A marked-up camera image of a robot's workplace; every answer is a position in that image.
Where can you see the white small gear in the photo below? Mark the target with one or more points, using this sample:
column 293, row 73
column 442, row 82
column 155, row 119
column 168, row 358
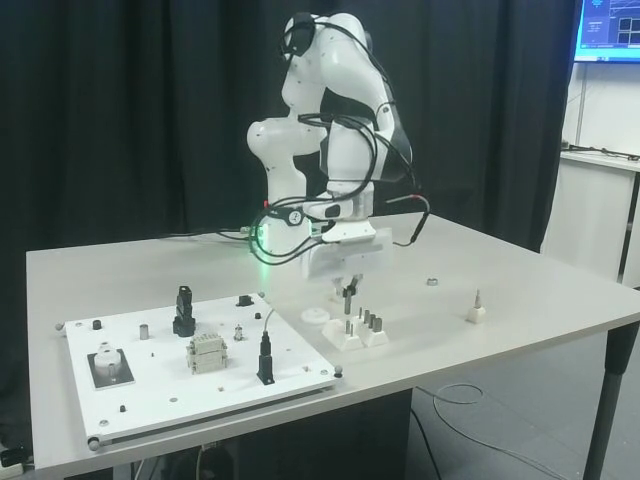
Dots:
column 315, row 317

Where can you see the white large gear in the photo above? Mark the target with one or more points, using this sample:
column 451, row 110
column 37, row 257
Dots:
column 108, row 361

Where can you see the medium metal square peg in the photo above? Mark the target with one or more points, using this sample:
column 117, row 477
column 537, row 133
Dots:
column 373, row 321

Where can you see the white round peg holder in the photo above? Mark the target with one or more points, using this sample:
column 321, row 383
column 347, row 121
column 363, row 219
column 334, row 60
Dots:
column 342, row 342

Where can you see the small metal square peg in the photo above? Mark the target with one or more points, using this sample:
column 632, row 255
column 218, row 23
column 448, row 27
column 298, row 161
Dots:
column 366, row 320

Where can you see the metal nut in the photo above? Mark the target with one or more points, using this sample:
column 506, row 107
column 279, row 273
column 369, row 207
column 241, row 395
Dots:
column 432, row 281

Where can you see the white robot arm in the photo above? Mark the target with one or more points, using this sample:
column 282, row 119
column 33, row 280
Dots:
column 345, row 75

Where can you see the white mounting plate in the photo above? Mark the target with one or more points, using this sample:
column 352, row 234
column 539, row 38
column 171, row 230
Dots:
column 350, row 233

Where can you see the large metal round peg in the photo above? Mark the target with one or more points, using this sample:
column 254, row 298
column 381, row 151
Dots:
column 144, row 331

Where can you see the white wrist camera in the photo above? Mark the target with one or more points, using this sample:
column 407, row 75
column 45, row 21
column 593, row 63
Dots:
column 325, row 210

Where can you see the black curtain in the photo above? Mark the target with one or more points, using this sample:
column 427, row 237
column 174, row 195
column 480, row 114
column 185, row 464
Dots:
column 125, row 125

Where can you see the white cabinet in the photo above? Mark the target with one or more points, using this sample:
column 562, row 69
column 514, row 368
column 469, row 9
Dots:
column 590, row 215

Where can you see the metal bolt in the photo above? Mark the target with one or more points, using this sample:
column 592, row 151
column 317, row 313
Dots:
column 477, row 297

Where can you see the black Ethernet plug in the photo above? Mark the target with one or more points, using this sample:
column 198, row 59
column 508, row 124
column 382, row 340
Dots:
column 265, row 360

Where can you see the white bolt holder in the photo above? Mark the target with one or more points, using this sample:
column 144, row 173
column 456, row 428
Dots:
column 476, row 314

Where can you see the black table leg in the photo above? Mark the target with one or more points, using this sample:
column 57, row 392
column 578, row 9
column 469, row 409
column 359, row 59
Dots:
column 607, row 400

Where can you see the white square peg holder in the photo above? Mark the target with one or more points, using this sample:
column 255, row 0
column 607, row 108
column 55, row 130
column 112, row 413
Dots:
column 377, row 339

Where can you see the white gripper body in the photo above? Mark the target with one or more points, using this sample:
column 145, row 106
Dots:
column 350, row 260

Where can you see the white task board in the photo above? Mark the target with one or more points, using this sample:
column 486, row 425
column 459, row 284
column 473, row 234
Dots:
column 210, row 395

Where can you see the blue screen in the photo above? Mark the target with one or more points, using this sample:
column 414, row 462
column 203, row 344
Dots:
column 607, row 30

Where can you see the black D-SUB plug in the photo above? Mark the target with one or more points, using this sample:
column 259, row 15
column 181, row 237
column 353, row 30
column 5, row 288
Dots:
column 183, row 312

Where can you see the beige waterproof plug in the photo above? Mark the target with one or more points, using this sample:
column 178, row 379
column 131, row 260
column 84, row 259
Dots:
column 202, row 355

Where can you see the large metal square peg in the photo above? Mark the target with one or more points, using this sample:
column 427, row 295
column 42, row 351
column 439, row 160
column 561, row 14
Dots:
column 379, row 325

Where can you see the metal BNC plug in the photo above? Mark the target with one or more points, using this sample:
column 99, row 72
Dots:
column 240, row 332

